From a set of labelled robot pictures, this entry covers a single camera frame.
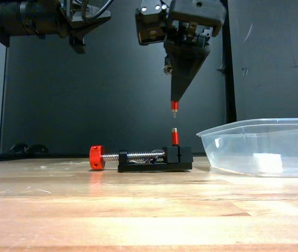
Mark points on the black vise with red knob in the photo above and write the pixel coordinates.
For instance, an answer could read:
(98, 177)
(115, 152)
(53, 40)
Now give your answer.
(151, 166)

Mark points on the red rca socket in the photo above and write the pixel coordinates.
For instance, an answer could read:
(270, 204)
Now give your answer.
(175, 137)

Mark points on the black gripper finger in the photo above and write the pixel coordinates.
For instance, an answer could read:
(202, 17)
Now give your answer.
(183, 71)
(98, 15)
(85, 26)

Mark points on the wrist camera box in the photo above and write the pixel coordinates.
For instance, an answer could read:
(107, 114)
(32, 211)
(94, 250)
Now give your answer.
(150, 26)

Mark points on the clear plastic tub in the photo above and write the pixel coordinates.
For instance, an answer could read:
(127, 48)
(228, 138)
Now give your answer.
(232, 157)

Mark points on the white foam block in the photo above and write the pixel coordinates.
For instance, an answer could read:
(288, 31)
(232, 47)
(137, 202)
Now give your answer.
(268, 162)

